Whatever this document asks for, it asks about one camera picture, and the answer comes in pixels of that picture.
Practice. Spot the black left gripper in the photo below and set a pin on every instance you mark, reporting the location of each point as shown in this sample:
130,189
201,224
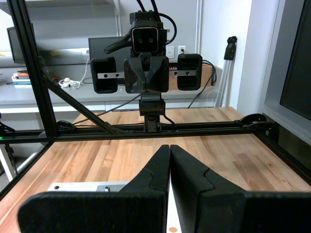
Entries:
103,85

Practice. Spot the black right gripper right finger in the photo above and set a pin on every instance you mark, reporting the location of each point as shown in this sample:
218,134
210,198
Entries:
243,211

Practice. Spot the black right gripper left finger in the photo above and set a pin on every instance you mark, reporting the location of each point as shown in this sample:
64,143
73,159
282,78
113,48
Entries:
97,211

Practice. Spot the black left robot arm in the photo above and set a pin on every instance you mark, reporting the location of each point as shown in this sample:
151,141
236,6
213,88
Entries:
151,106

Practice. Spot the grey metal plate with pegs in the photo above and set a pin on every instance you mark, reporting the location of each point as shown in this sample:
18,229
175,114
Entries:
116,188

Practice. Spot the white task board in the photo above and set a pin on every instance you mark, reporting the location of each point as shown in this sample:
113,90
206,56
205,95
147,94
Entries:
73,187

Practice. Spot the black computer monitor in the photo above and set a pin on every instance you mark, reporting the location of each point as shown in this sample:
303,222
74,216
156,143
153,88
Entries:
97,46
15,46

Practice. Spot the brown cardboard box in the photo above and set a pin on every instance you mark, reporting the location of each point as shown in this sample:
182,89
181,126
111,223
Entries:
209,75

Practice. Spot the folded metal tripod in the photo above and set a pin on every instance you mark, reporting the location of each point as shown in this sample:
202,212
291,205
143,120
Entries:
229,51

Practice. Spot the grey desk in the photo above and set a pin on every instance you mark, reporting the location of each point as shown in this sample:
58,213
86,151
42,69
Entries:
24,97

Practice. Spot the stack of books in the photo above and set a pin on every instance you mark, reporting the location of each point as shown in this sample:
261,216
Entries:
22,78

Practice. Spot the white wall outlet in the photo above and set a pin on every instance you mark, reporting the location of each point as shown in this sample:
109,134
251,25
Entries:
170,52
181,49

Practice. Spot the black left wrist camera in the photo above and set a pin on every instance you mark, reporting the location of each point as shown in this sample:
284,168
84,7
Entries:
145,40

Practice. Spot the grey wall shelf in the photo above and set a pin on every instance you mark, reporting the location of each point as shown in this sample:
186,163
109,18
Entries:
118,19

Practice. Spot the black aluminium frame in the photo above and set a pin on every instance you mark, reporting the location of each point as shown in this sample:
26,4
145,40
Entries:
35,72

